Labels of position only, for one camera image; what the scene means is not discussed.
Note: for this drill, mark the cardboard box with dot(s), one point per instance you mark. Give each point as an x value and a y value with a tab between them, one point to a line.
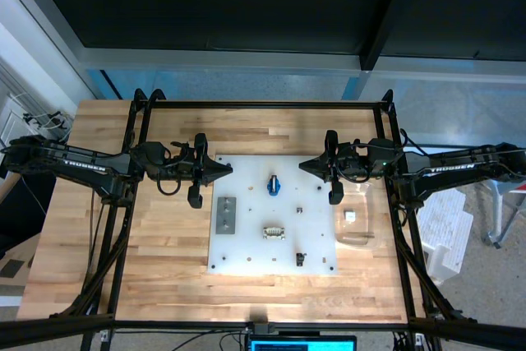
20	252

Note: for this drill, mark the white foam block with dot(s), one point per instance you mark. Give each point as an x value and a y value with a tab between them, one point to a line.
350	217

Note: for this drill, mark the black USB socket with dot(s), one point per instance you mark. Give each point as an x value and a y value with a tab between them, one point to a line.
299	255

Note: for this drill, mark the beige multi-pin connector housing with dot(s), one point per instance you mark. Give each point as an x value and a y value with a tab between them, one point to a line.
274	232

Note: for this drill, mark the grey metal stool frame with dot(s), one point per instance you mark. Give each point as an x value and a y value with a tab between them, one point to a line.
496	203

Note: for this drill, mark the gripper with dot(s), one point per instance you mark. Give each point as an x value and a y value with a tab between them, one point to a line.
355	163
185	166

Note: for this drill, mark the grey metal plate with pegs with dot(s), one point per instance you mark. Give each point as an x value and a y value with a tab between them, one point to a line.
230	215

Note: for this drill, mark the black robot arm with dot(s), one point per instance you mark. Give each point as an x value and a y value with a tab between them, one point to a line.
448	168
82	164

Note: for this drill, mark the small white bracket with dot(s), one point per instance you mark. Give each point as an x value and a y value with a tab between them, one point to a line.
104	335
418	339

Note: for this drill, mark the small black camera mount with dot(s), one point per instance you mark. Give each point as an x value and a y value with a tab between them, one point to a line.
263	326

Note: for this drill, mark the laptop screen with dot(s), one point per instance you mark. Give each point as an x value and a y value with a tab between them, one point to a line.
300	344

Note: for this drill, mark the clear plastic tub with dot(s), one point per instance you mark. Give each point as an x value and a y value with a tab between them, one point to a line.
357	232

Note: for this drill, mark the white task board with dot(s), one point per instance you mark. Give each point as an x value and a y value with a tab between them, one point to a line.
248	240

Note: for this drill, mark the black aluminium frame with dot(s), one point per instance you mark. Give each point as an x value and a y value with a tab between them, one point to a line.
263	105

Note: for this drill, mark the white foam packing piece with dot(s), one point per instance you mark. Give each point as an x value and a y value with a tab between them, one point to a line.
446	227

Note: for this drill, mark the blue round connector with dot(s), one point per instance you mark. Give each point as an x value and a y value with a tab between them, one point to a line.
273	190

